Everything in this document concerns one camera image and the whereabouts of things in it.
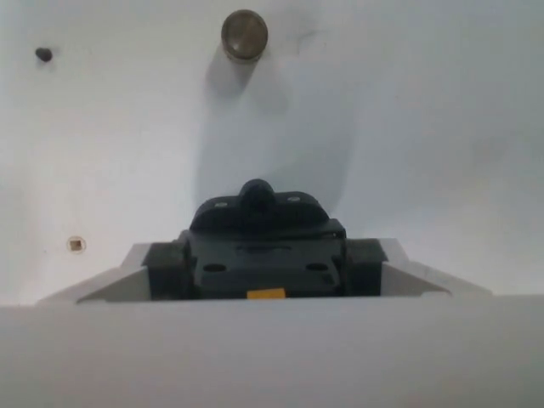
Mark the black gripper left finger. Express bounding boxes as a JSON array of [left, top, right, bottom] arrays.
[[36, 241, 195, 305]]

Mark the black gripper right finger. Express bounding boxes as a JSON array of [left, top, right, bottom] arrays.
[[344, 237, 494, 299]]

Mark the black D-SUB plug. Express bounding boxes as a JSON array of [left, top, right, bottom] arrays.
[[180, 177, 352, 301]]

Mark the white task board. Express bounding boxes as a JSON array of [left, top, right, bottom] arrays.
[[0, 0, 544, 308]]

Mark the metal round peg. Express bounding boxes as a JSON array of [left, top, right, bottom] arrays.
[[220, 8, 270, 63]]

